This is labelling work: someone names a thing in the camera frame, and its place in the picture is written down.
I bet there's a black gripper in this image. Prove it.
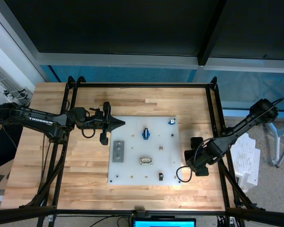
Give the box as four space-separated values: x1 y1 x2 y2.
190 137 210 177
89 101 126 146

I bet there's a blue connector holder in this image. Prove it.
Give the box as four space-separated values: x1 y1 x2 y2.
141 127 151 141

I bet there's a grey connector socket base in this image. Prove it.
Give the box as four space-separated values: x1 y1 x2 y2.
139 157 154 166

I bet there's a grey metal plate with pegs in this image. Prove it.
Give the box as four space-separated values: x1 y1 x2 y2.
112 140 125 163

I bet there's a white foam block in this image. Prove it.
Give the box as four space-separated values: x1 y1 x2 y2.
229 132 261 193

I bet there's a white task board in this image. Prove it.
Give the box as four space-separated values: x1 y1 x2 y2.
107 115 183 185

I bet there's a blue laptop screen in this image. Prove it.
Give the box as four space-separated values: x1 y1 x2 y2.
132 218 196 227

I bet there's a grey metal stand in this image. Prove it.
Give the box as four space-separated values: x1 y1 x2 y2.
262 117 284 169

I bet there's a cardboard box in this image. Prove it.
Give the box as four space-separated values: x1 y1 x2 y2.
0 157 15 190

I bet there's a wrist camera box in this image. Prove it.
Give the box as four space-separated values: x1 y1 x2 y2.
184 149 196 167

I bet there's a black camera cable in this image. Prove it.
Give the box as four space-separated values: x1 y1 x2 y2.
176 165 194 183
81 122 97 139

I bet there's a black aluminium frame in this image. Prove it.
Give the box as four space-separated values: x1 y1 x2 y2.
0 75 284 227

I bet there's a black table level camera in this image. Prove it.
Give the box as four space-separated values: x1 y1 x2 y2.
132 205 150 218

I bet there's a wall cable bundle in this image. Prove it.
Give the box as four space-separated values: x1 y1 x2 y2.
2 87 32 101

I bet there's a black wall pillar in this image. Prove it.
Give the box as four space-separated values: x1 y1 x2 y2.
197 0 227 66

